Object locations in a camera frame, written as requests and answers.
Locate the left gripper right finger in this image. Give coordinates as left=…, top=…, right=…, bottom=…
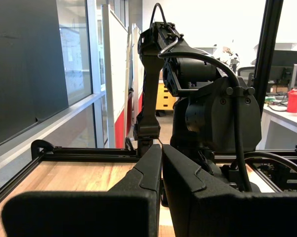
left=162, top=144, right=297, bottom=237

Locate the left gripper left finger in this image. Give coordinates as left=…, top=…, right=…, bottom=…
left=1, top=144, right=163, bottom=237

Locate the yellow drawer cabinet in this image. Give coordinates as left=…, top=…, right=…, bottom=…
left=155, top=82, right=176, bottom=111

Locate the red plastic bin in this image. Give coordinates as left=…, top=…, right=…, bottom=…
left=286, top=88, right=297, bottom=114

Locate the white partition panel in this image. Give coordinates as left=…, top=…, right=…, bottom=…
left=101, top=4, right=129, bottom=149

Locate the wide black monitor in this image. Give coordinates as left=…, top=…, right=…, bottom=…
left=269, top=50, right=297, bottom=88

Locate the black aluminium frame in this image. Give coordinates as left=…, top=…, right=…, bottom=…
left=0, top=0, right=297, bottom=213

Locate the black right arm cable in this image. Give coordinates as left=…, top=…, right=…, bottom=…
left=149, top=2, right=297, bottom=193

